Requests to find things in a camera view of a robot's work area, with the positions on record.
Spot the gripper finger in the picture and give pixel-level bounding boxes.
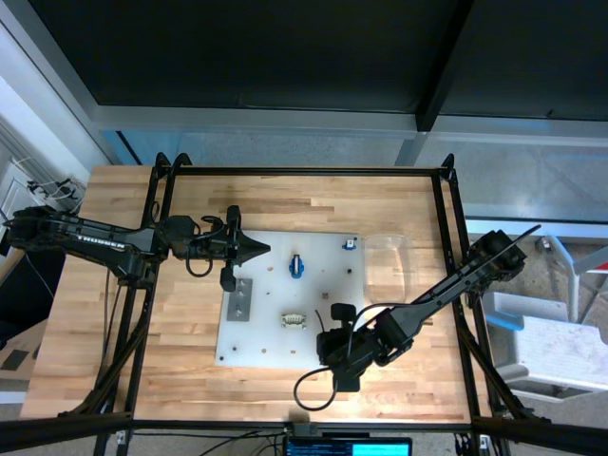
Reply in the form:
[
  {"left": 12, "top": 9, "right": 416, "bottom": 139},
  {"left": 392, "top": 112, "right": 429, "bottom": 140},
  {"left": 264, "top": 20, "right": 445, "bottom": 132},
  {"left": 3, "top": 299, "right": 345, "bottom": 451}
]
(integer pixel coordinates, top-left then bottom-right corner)
[
  {"left": 236, "top": 229, "right": 272, "bottom": 250},
  {"left": 317, "top": 347, "right": 349, "bottom": 369},
  {"left": 316, "top": 328, "right": 348, "bottom": 351},
  {"left": 236, "top": 246, "right": 272, "bottom": 267}
]

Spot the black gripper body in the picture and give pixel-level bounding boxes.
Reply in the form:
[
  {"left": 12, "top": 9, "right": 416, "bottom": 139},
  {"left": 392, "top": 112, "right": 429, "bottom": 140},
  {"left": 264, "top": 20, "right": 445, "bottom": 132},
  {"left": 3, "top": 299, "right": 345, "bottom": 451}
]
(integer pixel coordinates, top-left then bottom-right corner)
[
  {"left": 315, "top": 302, "right": 381, "bottom": 393},
  {"left": 189, "top": 204, "right": 244, "bottom": 293}
]

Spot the clear plastic container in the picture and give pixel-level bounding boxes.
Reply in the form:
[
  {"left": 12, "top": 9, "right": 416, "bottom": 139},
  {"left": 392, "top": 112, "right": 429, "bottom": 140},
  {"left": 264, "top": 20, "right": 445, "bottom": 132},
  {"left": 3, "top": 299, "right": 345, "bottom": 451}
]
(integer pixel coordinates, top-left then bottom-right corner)
[{"left": 362, "top": 233, "right": 413, "bottom": 306}]

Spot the grey aluminium plate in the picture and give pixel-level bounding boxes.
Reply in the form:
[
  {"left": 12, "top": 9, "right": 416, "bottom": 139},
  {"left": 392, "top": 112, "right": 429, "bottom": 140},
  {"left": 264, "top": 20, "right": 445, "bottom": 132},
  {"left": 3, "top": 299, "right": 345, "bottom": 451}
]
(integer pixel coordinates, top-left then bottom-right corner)
[{"left": 225, "top": 277, "right": 255, "bottom": 323}]

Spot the blue holder with white clip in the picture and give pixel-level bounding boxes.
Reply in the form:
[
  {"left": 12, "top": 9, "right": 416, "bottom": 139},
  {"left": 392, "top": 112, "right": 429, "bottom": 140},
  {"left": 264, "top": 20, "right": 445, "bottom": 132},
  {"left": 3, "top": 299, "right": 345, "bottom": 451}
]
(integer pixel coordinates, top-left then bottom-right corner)
[{"left": 286, "top": 253, "right": 307, "bottom": 281}]

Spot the white board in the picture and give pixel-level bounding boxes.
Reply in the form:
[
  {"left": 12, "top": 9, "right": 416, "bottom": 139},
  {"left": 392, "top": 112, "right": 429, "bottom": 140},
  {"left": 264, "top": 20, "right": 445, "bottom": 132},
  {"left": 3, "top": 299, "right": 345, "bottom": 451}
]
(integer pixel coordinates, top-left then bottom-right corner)
[{"left": 215, "top": 230, "right": 369, "bottom": 373}]

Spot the screen with blue edge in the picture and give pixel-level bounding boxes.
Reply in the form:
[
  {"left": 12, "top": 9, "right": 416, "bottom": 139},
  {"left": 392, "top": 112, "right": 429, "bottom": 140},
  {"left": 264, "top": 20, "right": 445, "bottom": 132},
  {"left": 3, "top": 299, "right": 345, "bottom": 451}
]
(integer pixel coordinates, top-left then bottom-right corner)
[{"left": 282, "top": 436, "right": 413, "bottom": 456}]

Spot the white step stool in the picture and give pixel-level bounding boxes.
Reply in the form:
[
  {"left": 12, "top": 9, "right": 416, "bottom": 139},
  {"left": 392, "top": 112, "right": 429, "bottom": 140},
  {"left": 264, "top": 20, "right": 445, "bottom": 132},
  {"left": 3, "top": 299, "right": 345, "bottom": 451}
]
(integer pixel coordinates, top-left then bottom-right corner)
[{"left": 486, "top": 289, "right": 608, "bottom": 405}]

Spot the black flat panel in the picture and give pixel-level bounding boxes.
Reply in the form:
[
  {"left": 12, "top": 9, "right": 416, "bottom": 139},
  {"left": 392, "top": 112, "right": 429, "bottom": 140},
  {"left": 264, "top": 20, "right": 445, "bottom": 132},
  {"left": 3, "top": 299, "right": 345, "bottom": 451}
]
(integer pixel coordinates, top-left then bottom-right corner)
[{"left": 0, "top": 246, "right": 67, "bottom": 336}]

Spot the brown cardboard box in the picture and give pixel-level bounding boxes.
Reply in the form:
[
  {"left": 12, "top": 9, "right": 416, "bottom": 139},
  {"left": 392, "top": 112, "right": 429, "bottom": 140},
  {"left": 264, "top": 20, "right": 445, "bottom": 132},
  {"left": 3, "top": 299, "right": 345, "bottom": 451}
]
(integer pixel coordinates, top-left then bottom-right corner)
[{"left": 0, "top": 318, "right": 51, "bottom": 381}]

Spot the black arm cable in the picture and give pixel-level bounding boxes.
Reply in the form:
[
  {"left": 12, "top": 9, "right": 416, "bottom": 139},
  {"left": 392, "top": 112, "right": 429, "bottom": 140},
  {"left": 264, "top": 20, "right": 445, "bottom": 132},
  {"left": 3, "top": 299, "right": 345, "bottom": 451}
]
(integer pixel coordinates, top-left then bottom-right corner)
[
  {"left": 344, "top": 303, "right": 400, "bottom": 367},
  {"left": 183, "top": 215, "right": 224, "bottom": 278}
]

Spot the small black camera box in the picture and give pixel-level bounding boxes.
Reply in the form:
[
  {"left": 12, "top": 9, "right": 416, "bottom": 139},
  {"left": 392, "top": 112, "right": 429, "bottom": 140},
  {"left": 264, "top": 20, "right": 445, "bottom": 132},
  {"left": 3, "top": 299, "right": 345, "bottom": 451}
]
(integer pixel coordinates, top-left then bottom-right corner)
[{"left": 289, "top": 413, "right": 318, "bottom": 437}]

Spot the white and black cable bundle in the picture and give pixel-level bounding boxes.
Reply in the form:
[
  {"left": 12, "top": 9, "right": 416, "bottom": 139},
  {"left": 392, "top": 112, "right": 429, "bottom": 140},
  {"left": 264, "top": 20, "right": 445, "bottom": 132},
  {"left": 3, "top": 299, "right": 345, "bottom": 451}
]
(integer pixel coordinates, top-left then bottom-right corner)
[{"left": 24, "top": 176, "right": 81, "bottom": 203}]

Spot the white metal chair frame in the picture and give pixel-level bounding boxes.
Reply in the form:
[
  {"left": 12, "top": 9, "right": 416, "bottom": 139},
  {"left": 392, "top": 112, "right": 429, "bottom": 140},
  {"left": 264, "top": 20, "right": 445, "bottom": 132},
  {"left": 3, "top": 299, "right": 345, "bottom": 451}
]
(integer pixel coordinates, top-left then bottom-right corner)
[{"left": 536, "top": 234, "right": 608, "bottom": 327}]

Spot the grey aluminium wall post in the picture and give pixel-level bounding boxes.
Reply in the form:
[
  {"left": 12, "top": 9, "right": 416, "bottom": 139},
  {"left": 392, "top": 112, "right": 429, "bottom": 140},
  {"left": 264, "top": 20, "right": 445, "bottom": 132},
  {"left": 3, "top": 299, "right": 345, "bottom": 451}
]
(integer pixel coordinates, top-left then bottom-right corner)
[{"left": 0, "top": 0, "right": 104, "bottom": 143}]

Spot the black metal table frame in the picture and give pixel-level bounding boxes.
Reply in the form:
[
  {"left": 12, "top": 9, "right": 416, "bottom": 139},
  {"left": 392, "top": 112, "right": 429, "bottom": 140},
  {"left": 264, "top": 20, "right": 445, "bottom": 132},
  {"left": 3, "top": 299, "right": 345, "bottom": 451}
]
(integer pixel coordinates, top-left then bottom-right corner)
[{"left": 0, "top": 151, "right": 608, "bottom": 456}]

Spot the black frame pillar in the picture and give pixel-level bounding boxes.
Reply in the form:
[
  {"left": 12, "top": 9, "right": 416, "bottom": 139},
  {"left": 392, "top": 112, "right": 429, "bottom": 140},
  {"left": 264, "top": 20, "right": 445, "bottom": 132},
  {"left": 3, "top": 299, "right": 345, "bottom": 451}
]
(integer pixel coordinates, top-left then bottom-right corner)
[{"left": 415, "top": 0, "right": 476, "bottom": 133}]

